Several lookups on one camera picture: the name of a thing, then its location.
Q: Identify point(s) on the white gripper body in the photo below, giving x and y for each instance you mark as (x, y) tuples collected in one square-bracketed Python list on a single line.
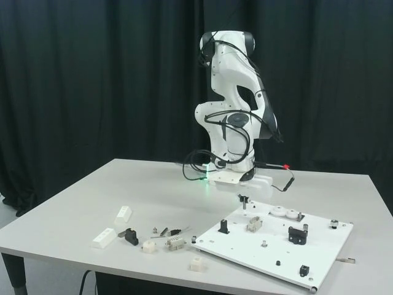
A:
[(263, 184)]

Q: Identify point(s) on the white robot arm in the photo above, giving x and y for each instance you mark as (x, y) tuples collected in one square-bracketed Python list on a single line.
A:
[(227, 80)]

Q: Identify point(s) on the metal square peg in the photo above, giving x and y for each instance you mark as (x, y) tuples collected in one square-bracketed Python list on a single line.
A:
[(164, 232)]

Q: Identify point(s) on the white long peg holder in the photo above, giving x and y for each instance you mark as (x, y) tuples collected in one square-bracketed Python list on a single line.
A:
[(102, 238), (123, 216)]

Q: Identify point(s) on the white small gear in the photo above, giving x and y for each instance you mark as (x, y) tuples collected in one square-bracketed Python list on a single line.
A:
[(253, 205)]

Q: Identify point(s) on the thin black rod red tag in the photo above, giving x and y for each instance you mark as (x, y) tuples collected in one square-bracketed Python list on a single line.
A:
[(273, 166)]

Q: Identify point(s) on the white large gear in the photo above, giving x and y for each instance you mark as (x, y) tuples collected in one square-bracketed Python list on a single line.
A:
[(278, 211)]

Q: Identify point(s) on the white medium gear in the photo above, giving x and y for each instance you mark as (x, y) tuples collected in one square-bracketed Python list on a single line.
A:
[(291, 214)]

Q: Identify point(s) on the white task board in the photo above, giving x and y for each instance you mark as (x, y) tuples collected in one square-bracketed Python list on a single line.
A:
[(270, 252)]

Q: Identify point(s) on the small metal BNC plug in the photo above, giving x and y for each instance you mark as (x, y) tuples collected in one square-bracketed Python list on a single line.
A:
[(193, 239)]

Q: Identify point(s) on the black USB plug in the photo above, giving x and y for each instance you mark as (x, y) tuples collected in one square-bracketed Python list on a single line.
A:
[(174, 232)]

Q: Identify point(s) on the white small cube holder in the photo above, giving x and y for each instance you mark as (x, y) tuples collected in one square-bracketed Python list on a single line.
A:
[(149, 247), (196, 264)]

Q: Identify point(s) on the beige waterproof plug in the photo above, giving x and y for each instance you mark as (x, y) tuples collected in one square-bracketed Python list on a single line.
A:
[(175, 244)]

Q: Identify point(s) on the thin metal bolt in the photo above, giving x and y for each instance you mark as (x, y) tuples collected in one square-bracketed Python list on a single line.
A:
[(156, 237)]

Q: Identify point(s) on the clear Ethernet plug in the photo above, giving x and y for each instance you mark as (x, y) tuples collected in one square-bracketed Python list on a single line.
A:
[(348, 260)]

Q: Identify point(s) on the black D-SUB plug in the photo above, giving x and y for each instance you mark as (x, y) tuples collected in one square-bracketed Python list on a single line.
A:
[(130, 236)]

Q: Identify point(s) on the black curtains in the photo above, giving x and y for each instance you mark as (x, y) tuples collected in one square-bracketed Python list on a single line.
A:
[(92, 77)]

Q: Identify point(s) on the dark grey table leg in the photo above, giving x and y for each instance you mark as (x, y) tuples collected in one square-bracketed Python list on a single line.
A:
[(13, 273)]

